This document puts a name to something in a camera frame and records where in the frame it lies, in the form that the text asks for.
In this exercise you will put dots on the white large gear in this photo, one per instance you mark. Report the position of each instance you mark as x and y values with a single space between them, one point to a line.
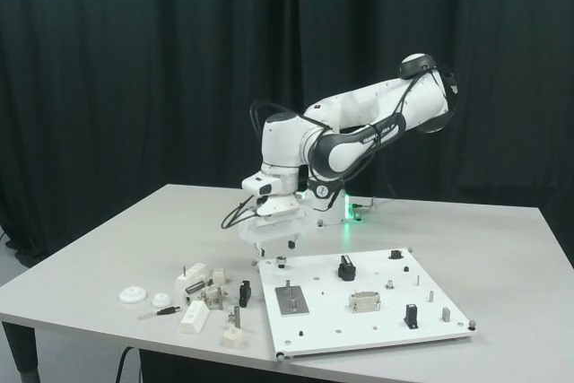
131 295

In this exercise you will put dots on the black plug with metal pin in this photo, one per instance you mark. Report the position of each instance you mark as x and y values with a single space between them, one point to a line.
164 311

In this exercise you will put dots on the black USB plug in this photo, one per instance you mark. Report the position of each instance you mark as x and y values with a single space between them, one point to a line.
244 291

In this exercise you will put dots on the white medium gear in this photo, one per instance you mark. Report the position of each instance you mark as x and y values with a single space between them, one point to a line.
160 299

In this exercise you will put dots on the white task board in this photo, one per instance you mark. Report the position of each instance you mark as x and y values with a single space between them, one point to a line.
359 307

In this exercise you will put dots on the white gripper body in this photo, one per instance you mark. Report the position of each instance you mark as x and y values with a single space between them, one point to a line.
278 226

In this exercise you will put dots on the small white cube holder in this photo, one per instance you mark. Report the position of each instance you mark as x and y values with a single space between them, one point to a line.
218 275
233 337

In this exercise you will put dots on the black curtain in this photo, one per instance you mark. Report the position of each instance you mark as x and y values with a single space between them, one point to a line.
134 64

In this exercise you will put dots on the black table leg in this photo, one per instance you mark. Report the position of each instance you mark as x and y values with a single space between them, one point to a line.
20 351

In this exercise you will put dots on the black waterproof plug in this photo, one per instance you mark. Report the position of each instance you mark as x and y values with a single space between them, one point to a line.
346 269

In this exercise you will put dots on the white long holder with holes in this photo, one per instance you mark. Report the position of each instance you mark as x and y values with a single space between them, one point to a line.
193 318
193 275

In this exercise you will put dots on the metal D-SUB plug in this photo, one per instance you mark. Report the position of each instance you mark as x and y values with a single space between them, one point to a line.
211 298

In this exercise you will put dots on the small white camera box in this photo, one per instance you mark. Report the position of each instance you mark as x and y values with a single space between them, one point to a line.
262 185

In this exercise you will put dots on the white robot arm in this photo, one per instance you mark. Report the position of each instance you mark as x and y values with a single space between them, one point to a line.
354 150

